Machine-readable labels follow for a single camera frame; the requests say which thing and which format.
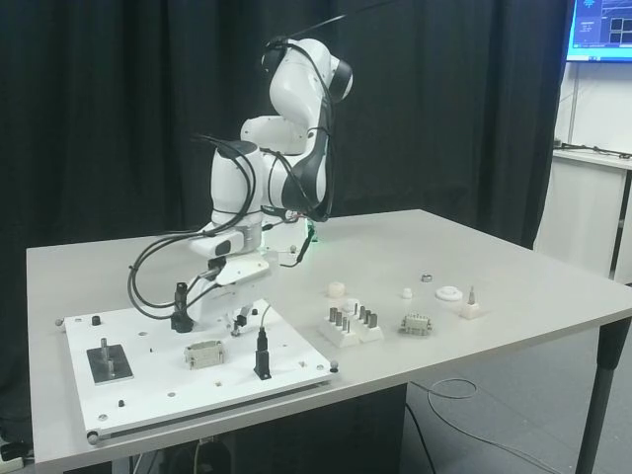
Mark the white cabinet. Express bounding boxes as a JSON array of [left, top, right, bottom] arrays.
[[535, 147, 632, 286]]

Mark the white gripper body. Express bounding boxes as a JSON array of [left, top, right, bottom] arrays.
[[186, 280, 271, 328]]

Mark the grey floor cable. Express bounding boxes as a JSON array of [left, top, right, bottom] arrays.
[[407, 377, 582, 474]]

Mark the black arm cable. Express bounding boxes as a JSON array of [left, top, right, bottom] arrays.
[[126, 12, 350, 322]]

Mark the black table leg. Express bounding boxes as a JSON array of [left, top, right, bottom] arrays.
[[577, 315, 624, 474]]

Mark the white holder with metal pin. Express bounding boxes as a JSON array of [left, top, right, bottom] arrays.
[[461, 283, 481, 320]]

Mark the blue screen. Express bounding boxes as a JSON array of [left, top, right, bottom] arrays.
[[565, 0, 632, 63]]

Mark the black plug with grey cable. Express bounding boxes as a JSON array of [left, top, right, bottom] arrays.
[[251, 303, 276, 382]]

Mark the white peg holder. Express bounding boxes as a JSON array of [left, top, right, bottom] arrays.
[[353, 323, 386, 345], [316, 315, 364, 350]]

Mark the black cable on cabinet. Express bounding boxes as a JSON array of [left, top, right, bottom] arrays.
[[552, 141, 632, 160]]

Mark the white task board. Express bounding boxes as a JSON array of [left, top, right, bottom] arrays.
[[52, 287, 343, 448]]

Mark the thin black rod on wire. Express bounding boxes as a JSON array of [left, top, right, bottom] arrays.
[[264, 209, 317, 268]]

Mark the beige waterproof plug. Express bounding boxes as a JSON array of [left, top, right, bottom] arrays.
[[399, 313, 430, 340]]

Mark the black D-SUB plug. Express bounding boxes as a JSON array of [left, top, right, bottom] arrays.
[[170, 280, 195, 333]]

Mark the black curtain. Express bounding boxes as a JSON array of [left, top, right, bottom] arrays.
[[0, 0, 577, 431]]

